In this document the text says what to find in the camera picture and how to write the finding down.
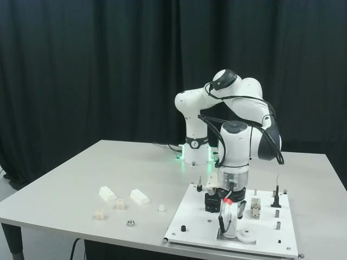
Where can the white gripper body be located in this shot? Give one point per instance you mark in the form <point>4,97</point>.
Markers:
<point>230,219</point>

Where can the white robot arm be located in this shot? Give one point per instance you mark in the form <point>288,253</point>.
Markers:
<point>244,94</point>

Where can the white small gear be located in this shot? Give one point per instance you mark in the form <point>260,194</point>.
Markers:
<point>161,208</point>

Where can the black D-SUB plug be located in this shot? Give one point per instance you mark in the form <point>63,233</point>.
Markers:
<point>211,204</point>

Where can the white metal plug block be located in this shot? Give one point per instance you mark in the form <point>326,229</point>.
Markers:
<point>255,208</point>

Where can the white task board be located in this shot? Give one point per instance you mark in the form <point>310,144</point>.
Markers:
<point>189,216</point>

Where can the small black plug thin pin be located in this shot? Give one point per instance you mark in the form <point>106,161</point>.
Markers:
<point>199,187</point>

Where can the small black knob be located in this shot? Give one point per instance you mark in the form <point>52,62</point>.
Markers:
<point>183,228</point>

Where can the white wedge-shaped holder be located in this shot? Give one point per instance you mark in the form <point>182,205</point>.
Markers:
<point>140,197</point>
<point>108,193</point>

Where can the metal nut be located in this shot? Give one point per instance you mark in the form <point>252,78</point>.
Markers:
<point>131,223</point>

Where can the small white cube holder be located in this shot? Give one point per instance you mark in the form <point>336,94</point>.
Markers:
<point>99,214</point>
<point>119,204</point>

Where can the black curtain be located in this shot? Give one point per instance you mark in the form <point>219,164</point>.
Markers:
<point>81,67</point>

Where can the dark grey table leg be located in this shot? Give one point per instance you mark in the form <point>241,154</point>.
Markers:
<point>12,241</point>

